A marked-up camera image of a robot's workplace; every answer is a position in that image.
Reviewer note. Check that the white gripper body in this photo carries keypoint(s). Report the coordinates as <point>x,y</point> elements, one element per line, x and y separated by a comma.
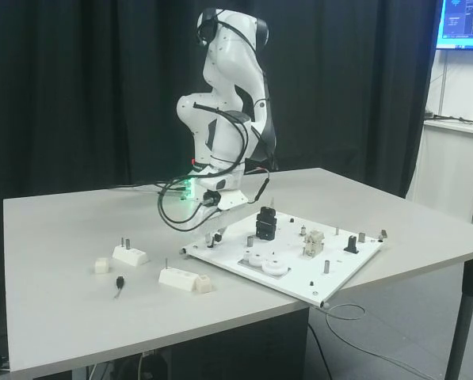
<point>230,201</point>

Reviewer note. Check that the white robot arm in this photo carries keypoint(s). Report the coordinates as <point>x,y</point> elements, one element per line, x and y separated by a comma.
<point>228,71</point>

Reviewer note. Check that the thick metal round peg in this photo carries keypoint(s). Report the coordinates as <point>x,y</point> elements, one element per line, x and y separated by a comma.
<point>250,241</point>

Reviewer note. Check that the white small gear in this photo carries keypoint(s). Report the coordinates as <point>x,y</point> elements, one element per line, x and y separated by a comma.
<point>248,253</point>

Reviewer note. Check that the thin black rod, red tag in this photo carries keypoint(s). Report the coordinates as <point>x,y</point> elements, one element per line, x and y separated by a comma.
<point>263,190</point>

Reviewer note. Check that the black D-SUB plug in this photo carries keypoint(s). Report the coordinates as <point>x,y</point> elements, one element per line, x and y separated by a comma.
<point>265,225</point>

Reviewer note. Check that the white medium gear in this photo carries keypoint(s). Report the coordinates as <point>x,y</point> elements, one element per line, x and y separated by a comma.
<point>255,263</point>

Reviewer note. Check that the small white holder block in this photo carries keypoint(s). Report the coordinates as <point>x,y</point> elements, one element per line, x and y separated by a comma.
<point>204,285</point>
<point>102,265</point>

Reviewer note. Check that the white peg holder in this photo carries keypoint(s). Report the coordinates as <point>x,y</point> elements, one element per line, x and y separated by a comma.
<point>131,256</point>
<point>176,280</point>

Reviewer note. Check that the white large gear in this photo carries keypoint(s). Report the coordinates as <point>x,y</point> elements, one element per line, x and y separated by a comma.
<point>275,268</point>

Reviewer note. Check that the white task board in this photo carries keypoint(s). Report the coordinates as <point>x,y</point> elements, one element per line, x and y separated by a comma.
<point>291,253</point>

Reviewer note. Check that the metal BNC plug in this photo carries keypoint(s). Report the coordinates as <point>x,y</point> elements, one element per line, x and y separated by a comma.
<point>303,230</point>

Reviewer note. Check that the black Ethernet plug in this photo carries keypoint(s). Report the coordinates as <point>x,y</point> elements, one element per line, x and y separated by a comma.
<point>120,281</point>

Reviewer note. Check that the black curtain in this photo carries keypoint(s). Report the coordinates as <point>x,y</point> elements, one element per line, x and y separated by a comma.
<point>62,79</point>

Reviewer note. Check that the black table leg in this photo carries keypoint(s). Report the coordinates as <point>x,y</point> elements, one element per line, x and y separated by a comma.
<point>464,316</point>

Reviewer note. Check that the blue screen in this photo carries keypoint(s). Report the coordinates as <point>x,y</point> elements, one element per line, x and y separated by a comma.
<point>466,23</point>

